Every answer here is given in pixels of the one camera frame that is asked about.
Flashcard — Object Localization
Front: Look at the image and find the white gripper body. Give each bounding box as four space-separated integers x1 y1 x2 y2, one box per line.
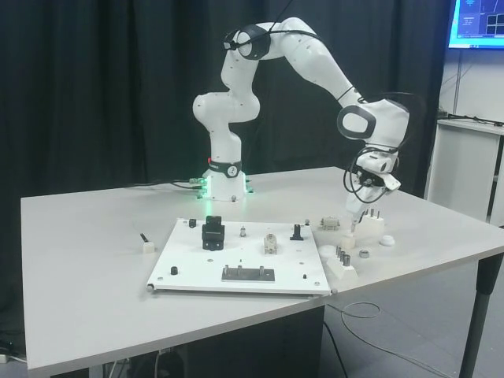
345 184 380 222

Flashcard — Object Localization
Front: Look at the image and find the white square peg holder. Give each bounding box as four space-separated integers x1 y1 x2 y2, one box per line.
354 214 385 238

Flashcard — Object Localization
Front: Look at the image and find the white round peg holder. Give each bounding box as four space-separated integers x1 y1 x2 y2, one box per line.
324 252 360 281

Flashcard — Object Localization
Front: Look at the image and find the white cabinet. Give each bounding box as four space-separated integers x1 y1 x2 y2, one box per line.
423 117 504 228

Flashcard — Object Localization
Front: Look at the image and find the white task board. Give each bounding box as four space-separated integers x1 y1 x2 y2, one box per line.
145 217 338 297

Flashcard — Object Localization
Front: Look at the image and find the black D-SUB plug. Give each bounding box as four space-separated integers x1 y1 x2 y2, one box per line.
201 215 227 252

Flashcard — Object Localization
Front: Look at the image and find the black table leg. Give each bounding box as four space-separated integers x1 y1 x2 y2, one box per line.
458 251 502 378

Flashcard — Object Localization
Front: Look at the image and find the blue monitor screen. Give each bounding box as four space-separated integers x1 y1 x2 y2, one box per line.
447 0 504 50

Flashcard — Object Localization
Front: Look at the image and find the black curtain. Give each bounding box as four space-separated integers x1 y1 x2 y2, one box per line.
0 0 448 358

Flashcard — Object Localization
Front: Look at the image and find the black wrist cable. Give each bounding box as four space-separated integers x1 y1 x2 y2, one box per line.
343 92 427 204

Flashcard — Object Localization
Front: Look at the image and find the grey floor cable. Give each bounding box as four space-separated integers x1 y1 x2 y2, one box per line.
325 301 395 378

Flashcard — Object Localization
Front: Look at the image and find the black floor cable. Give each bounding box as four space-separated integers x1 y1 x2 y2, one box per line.
322 321 346 378

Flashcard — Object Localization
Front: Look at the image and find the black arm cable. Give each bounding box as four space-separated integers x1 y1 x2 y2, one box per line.
222 0 322 51

